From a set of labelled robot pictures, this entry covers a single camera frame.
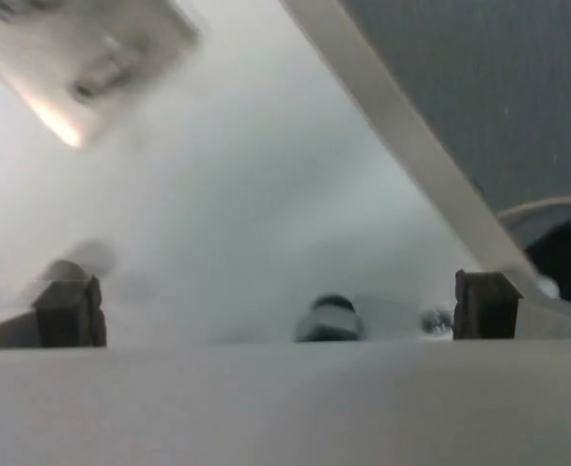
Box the white task board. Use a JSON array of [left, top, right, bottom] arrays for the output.
[[0, 0, 527, 348]]

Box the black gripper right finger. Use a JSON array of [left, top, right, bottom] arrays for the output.
[[453, 269, 571, 342]]

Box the dark round bin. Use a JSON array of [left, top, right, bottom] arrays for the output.
[[497, 195, 571, 305]]

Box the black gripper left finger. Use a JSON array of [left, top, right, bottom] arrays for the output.
[[0, 275, 108, 350]]

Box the small metal hex nut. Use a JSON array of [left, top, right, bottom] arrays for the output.
[[420, 307, 455, 337]]

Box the metal hex bolt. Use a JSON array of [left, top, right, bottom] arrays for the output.
[[291, 292, 365, 344]]

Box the white parts holder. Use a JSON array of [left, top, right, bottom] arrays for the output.
[[0, 0, 203, 149]]

